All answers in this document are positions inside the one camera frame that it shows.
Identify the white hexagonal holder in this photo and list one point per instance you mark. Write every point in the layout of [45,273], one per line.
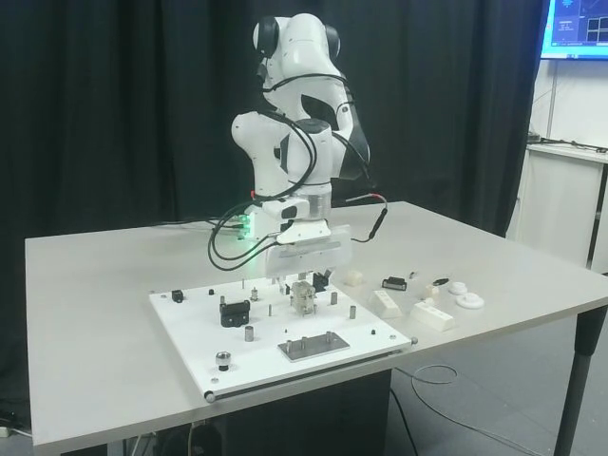
[353,278]

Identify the white cabinet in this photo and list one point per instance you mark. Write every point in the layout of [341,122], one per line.
[565,209]

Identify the small white holder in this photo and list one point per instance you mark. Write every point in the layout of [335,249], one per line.
[431,290]

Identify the metal bolt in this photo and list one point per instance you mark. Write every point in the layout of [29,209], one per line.
[222,362]

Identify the grey waterproof plug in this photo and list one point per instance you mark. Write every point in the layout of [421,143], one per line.
[303,299]

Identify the black box under table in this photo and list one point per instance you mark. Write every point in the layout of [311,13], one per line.
[304,418]

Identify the thick metal square peg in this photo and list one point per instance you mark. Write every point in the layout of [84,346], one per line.
[334,299]

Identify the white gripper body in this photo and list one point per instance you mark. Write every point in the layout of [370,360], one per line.
[309,261]

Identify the white large gear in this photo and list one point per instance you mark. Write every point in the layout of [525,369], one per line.
[470,301]

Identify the flat white mounting plate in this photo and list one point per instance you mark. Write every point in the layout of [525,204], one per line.
[309,230]

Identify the blue screen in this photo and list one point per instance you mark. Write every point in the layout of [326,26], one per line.
[577,28]

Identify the white holder with square holes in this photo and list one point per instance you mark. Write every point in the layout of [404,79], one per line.
[387,304]

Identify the small black plug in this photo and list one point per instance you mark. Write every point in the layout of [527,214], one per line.
[442,280]

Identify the black D-SUB plug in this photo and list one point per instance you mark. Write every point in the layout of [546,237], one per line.
[396,283]

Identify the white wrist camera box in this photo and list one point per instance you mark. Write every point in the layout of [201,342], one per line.
[278,209]

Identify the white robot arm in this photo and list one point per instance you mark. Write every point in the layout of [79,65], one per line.
[304,157]

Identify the white medium gear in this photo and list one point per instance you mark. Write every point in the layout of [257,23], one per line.
[458,287]

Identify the thick metal round peg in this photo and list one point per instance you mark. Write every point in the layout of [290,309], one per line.
[249,333]
[354,314]

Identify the black curtain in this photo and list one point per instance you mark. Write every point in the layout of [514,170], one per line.
[119,119]

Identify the white task board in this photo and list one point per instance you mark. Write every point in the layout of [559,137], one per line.
[199,328]

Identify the dark table leg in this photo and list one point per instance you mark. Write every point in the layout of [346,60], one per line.
[577,380]

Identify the white holder with round holes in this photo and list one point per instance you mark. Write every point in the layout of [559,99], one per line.
[433,317]

